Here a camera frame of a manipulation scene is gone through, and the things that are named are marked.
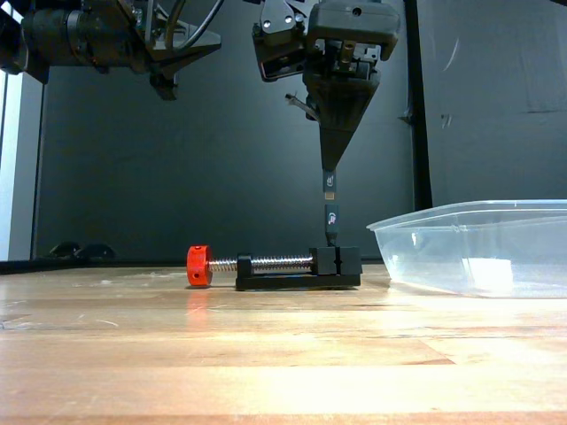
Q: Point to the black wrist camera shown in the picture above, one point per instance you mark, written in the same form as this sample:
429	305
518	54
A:
279	57

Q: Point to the clear plastic tub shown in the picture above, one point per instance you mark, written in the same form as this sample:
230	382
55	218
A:
434	265

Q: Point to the black USB-C socket connector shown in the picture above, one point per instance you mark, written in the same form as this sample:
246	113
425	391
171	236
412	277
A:
332	219

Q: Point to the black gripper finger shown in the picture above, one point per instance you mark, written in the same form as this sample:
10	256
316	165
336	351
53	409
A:
341	110
177	44

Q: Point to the black clamp with red knob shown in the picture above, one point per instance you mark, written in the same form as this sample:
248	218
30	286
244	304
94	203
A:
288	281

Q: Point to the black aluminium table frame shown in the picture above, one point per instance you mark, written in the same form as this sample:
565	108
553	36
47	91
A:
26	267

